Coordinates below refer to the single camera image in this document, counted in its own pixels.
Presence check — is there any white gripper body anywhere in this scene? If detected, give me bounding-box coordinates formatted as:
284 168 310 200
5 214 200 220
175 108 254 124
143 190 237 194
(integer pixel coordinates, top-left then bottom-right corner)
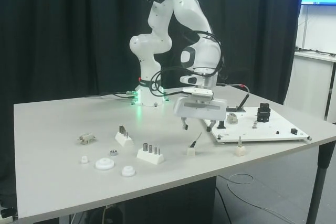
173 95 228 121

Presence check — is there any white round peg holder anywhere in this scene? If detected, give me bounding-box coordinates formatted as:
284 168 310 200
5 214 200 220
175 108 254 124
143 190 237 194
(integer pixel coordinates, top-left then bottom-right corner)
136 150 165 166

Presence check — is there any white task board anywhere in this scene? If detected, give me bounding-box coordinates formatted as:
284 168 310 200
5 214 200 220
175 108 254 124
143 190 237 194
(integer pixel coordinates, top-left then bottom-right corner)
201 104 313 145

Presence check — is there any black D-SUB plug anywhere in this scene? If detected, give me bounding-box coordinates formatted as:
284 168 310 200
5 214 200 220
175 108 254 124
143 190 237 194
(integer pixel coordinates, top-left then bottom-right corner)
257 101 271 123

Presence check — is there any white square peg holder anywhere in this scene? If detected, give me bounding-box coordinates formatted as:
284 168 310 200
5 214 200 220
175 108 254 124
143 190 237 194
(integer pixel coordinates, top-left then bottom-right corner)
114 131 134 147

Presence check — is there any white medium gear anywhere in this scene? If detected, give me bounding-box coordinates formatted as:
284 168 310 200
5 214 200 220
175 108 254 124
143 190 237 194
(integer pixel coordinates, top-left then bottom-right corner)
121 165 136 177

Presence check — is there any white large gear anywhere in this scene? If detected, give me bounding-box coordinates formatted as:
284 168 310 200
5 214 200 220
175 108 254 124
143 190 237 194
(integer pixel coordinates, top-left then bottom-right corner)
94 157 116 170

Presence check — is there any beige metal connector plug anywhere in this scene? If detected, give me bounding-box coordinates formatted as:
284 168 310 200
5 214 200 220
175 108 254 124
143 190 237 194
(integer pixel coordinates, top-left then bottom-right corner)
78 133 97 146

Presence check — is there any white cabinet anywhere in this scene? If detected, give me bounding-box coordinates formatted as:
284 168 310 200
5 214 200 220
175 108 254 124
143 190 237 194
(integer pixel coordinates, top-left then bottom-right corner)
285 50 336 124

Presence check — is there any dark grey table leg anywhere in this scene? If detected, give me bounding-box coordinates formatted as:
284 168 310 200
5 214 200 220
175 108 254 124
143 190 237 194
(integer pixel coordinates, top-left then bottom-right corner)
306 143 332 224

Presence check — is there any black curtain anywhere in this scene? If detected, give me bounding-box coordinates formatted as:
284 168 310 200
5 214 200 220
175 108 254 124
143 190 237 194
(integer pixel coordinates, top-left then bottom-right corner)
0 0 307 209

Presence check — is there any thin black rod on wire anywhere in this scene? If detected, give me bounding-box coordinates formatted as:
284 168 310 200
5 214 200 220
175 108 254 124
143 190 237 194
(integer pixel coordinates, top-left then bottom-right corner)
217 82 251 110

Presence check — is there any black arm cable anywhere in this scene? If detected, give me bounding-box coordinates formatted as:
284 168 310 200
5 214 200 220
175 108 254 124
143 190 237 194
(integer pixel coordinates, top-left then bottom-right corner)
146 0 226 98

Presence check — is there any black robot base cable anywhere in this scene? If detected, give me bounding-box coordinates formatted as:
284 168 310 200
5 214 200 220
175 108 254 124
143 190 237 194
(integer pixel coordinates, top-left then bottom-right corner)
86 91 138 99

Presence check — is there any grey floor cable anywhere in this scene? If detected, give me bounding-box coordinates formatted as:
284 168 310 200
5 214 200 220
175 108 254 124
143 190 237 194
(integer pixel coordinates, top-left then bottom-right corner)
226 173 312 217

